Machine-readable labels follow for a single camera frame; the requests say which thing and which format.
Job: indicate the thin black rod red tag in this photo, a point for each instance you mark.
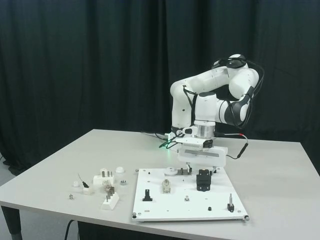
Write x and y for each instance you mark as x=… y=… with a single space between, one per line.
x=243 y=149

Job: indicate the white small gear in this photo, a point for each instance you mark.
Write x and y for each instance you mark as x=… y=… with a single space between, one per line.
x=75 y=184

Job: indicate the small white plug holder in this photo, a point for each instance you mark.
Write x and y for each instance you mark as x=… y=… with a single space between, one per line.
x=88 y=191

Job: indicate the white task board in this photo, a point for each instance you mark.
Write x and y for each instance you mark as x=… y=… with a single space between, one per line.
x=175 y=207

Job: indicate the black curtain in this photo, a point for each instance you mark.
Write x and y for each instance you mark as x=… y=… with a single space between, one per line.
x=75 y=62

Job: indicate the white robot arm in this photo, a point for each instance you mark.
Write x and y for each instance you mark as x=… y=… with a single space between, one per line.
x=205 y=80

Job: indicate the metal bolt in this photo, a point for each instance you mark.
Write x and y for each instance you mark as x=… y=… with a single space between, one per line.
x=123 y=182

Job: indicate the white peg holder block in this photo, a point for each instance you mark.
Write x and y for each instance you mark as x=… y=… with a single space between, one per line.
x=102 y=180

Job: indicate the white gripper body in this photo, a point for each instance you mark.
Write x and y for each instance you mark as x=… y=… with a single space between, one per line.
x=200 y=156

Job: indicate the white wedge peg holder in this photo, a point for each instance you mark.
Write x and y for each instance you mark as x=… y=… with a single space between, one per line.
x=111 y=202

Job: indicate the dark metal square peg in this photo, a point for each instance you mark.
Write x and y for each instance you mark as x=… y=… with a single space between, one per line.
x=111 y=191

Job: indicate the black table leg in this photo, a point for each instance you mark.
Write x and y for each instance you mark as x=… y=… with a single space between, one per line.
x=12 y=225

